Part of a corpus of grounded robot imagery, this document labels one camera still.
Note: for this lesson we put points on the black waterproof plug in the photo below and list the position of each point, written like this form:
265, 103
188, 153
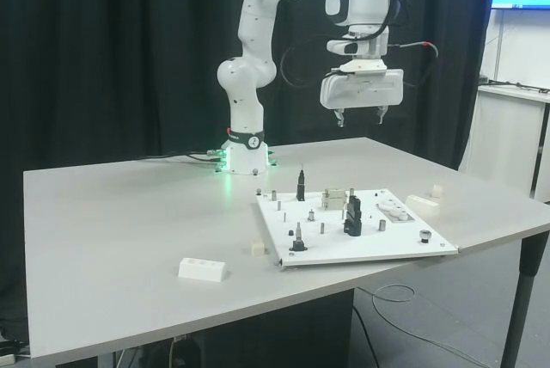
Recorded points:
298, 241

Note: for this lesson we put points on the white holder with holes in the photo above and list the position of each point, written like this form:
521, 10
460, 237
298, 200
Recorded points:
202, 271

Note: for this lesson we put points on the cream Ethernet socket block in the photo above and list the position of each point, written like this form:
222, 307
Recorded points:
333, 198

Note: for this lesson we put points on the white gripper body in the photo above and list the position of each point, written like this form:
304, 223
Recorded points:
365, 90

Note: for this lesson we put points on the black table leg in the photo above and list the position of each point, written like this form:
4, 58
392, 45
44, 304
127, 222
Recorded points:
522, 299

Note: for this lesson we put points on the black Ethernet plug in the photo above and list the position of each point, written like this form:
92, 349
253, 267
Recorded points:
352, 192

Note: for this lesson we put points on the black USB plug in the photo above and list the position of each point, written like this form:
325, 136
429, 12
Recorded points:
301, 187

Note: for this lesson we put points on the white gear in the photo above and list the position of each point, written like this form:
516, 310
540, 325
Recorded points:
401, 213
389, 204

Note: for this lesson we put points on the metal bolt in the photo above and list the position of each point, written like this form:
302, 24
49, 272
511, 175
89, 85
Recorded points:
425, 235

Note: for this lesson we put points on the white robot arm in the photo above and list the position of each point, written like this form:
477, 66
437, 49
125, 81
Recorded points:
251, 84

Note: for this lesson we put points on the black curtain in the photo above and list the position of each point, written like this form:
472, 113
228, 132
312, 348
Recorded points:
129, 54

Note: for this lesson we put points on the metal BNC plug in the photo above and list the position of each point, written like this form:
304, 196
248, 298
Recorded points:
311, 215

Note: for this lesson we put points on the white rectangular holder block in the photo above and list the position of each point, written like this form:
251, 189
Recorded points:
423, 203

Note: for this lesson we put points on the black D-SUB plug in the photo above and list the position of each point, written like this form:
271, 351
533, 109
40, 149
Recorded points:
353, 215

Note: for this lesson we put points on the white task board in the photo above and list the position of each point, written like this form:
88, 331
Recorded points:
344, 234

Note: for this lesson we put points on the small cream cube holder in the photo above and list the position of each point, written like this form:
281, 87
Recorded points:
435, 191
257, 249

